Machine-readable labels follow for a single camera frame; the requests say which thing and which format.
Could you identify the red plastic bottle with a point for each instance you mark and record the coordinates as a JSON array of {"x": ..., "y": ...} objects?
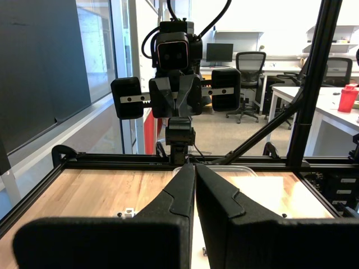
[{"x": 347, "y": 101}]

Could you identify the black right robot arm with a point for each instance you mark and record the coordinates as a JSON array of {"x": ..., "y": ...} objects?
[{"x": 179, "y": 137}]

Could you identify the long white desk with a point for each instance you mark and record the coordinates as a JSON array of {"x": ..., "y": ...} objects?
[{"x": 280, "y": 68}]

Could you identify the black computer monitor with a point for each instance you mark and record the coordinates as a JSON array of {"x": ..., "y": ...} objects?
[{"x": 220, "y": 52}]

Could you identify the small blue white connector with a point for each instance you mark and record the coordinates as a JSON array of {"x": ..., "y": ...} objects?
[{"x": 129, "y": 213}]

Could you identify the clear plastic tub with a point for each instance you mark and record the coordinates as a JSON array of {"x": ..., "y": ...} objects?
[{"x": 232, "y": 167}]

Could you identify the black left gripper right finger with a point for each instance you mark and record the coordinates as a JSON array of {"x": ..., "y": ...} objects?
[{"x": 280, "y": 246}]

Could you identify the white wall shelf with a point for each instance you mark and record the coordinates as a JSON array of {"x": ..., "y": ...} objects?
[
  {"x": 331, "y": 47},
  {"x": 238, "y": 33}
]

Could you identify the white partition panel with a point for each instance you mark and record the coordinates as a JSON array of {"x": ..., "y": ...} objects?
[{"x": 137, "y": 56}]

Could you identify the black mesh office chair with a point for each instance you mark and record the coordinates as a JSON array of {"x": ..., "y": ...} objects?
[
  {"x": 339, "y": 70},
  {"x": 250, "y": 63}
]

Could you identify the black aluminium frame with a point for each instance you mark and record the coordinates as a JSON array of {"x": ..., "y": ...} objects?
[{"x": 112, "y": 159}]

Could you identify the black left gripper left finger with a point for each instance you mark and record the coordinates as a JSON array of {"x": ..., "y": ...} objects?
[{"x": 112, "y": 243}]

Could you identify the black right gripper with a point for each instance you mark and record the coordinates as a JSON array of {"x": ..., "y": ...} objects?
[{"x": 127, "y": 89}]

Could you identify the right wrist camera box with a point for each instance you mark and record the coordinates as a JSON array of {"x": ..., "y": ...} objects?
[{"x": 171, "y": 53}]

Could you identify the black electronics box with labels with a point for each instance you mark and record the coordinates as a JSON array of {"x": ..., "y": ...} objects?
[{"x": 328, "y": 185}]

